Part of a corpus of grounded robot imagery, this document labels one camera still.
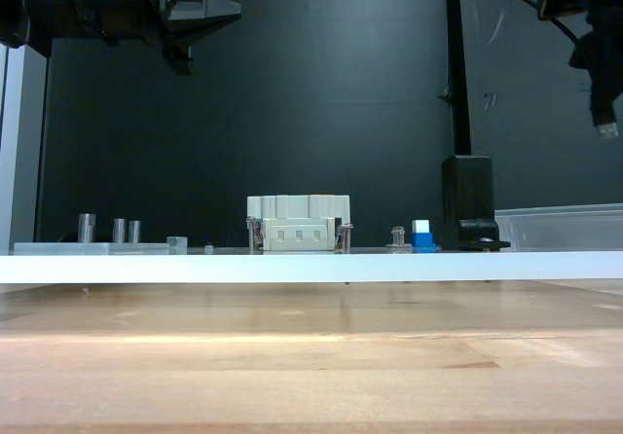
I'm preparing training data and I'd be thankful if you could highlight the black USB connector with cable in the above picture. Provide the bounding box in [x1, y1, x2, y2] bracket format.
[505, 0, 623, 142]

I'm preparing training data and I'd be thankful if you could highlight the black USB hub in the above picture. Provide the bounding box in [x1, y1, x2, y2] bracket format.
[439, 153, 513, 253]

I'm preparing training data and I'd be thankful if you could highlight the beige connector hood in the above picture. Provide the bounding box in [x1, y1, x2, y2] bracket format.
[245, 194, 352, 222]

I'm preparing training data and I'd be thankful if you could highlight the beige connector base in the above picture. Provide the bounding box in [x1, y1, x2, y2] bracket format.
[262, 216, 338, 252]

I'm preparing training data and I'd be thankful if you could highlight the blue and white connector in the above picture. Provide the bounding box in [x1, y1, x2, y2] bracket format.
[409, 218, 442, 253]

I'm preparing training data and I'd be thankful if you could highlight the clear plastic tub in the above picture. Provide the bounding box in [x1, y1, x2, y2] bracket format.
[495, 201, 623, 253]

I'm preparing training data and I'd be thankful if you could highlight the tall metal cylinder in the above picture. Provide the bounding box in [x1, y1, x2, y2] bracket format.
[78, 212, 96, 243]

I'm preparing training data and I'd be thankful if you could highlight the metal locking clamp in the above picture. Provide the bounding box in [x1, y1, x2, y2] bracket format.
[336, 221, 354, 253]
[246, 215, 265, 253]

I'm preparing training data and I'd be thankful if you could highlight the aluminium bar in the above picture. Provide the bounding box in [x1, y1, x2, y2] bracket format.
[13, 240, 169, 257]

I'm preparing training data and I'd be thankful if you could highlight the white board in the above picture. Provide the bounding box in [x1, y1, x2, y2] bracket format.
[0, 250, 623, 286]

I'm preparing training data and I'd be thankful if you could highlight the clear plastic standoff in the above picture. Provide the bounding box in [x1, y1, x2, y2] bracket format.
[386, 226, 413, 253]

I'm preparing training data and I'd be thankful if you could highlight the grey frame post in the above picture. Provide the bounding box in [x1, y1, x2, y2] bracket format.
[0, 42, 49, 255]

